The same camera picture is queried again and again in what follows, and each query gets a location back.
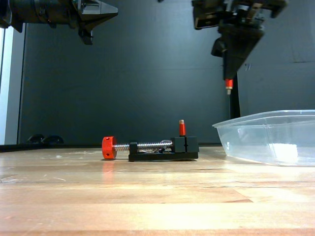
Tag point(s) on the clear plastic tub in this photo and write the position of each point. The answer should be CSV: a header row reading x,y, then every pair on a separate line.
x,y
246,145

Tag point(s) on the black clamp with red knob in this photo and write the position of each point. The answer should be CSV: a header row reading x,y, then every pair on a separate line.
x,y
184,148

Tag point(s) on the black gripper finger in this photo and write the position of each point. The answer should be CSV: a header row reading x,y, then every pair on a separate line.
x,y
226,66
93,19
103,8
242,46

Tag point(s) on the red rca connector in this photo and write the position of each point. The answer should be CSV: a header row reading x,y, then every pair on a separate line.
x,y
229,84

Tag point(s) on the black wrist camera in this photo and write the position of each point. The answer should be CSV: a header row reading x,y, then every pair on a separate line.
x,y
206,14

